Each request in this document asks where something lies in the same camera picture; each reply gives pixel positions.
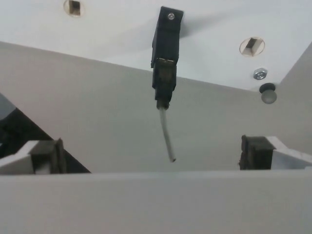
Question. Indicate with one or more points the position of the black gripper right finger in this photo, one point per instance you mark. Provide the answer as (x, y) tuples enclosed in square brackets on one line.
[(256, 153)]

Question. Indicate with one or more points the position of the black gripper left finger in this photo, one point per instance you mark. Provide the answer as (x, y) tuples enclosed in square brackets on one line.
[(46, 156)]

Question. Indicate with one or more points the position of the white task board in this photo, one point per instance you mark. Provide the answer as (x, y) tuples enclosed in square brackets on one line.
[(97, 36)]

